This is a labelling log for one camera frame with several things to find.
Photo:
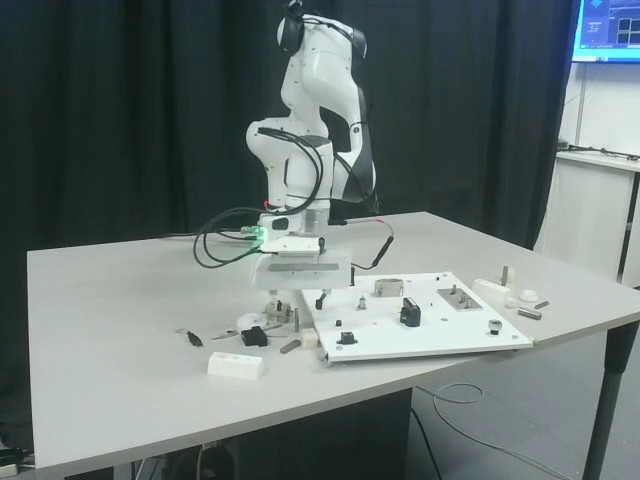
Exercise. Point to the small white cube holder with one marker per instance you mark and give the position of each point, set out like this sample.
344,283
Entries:
310,339

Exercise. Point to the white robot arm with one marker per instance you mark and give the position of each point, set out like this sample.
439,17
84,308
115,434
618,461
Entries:
305,70

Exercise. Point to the blue screen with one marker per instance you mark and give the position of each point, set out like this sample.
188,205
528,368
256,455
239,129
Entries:
607,30

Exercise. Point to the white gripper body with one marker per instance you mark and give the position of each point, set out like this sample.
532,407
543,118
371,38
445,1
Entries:
300,279

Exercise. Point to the metal square peg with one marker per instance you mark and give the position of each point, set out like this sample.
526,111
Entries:
297,320
354,276
505,274
290,346

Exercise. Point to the white peg holder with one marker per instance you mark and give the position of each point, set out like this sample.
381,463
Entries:
490,290

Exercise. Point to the white cabinet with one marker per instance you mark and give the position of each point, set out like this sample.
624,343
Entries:
595,215

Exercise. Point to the metal BNC plug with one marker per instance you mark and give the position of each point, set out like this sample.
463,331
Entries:
362,302

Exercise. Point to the grey table leg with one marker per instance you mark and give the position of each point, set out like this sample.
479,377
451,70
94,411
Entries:
607,400

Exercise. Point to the white task board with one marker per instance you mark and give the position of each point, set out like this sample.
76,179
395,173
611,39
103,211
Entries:
430,330

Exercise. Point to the white large gear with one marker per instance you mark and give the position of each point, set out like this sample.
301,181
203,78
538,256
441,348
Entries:
248,320

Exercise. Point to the white small gear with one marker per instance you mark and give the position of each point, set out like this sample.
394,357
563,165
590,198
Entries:
528,296

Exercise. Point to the black D-SUB plug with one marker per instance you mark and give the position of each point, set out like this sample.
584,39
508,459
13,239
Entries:
411,312

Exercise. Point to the silver USB plug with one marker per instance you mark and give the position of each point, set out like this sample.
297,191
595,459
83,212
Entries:
223,335

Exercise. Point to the black plug block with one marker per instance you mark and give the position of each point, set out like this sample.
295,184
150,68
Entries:
253,336

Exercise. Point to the small metal round peg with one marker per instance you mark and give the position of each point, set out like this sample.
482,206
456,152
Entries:
541,303

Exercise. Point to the black curtain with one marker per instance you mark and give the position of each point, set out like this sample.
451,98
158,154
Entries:
125,125

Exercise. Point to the white holder with holes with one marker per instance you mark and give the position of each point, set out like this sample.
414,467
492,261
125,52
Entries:
235,367

